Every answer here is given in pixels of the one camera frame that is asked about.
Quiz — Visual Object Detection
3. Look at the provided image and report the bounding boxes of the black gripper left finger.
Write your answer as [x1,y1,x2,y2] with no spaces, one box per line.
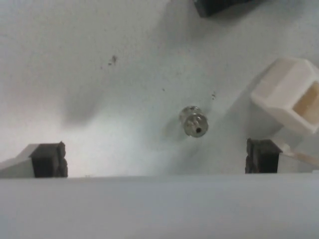
[0,141,69,179]

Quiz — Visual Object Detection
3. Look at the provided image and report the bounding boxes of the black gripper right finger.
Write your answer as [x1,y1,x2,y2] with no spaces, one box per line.
[244,137,319,175]

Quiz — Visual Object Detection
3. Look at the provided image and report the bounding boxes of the metal BNC plug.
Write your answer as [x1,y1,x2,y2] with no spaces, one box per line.
[178,105,208,138]

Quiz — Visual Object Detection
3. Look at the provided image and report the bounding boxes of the white plug holder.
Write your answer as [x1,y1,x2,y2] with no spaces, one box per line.
[250,57,319,136]

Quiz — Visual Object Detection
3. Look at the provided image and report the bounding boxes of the black D-SUB plug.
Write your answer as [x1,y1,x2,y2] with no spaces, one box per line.
[193,0,253,18]

